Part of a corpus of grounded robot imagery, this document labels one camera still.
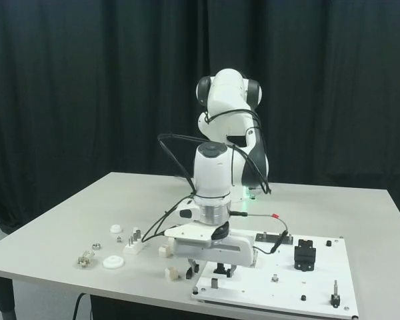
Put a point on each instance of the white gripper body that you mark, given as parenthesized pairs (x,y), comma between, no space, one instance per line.
(193,251)

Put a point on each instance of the large metal square peg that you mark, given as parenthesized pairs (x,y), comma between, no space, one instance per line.
(215,283)

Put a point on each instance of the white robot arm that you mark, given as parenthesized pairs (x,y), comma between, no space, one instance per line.
(213,173)

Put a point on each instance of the white peg holder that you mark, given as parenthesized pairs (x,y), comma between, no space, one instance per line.
(135,248)

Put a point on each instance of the large metal round peg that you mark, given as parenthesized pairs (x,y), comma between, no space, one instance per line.
(136,234)

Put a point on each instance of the medium metal round peg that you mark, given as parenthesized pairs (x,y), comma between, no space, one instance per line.
(132,239)

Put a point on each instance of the white plug holder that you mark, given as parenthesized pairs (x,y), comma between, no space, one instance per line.
(172,272)
(164,251)

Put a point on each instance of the white task board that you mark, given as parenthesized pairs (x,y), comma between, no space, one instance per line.
(286,300)

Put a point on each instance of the black D-SUB plug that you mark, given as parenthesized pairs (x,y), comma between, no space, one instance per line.
(305,258)

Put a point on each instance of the metal BNC plug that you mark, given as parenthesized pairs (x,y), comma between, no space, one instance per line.
(119,238)

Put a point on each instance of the white large gear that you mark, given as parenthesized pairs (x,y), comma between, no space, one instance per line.
(113,262)

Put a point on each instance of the white medium gear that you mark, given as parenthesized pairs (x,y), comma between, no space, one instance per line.
(115,229)

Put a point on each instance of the metal nut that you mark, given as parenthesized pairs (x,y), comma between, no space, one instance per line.
(96,246)

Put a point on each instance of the beige waterproof plug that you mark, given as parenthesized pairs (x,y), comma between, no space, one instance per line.
(85,259)

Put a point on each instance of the black table leg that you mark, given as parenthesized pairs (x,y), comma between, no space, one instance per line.
(1,296)

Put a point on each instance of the black curtains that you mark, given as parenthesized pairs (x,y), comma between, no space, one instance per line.
(53,66)

